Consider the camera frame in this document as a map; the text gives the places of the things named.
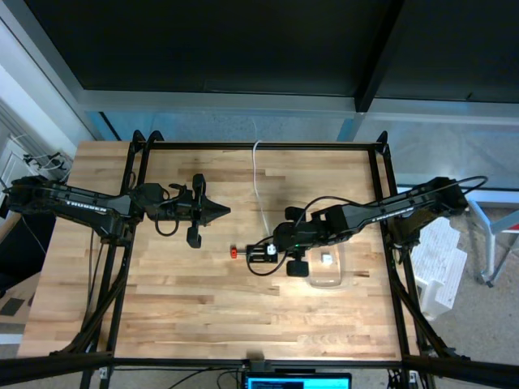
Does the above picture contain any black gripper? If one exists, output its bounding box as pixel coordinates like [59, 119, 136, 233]
[174, 173, 232, 249]
[274, 206, 329, 278]

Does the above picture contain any cardboard box with black patch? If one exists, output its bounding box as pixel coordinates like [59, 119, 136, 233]
[0, 271, 41, 337]

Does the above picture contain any tangled cable bundle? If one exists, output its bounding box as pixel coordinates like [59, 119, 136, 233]
[22, 151, 69, 172]

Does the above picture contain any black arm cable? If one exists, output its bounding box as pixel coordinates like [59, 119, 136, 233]
[247, 176, 487, 277]
[155, 182, 194, 237]

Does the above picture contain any black clamp with red knob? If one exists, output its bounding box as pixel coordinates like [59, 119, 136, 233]
[229, 242, 281, 264]

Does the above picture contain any laptop screen with blue edge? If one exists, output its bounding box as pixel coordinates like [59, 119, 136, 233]
[242, 372, 352, 389]

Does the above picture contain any white foam block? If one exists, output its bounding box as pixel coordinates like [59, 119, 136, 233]
[409, 220, 467, 322]

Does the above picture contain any black aluminium frame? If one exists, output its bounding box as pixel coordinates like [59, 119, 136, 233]
[0, 129, 519, 389]

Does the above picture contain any grey metal stand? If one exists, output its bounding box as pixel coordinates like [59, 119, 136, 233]
[465, 190, 519, 289]

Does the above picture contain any clear plastic tub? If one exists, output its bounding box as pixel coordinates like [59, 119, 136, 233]
[302, 237, 353, 291]

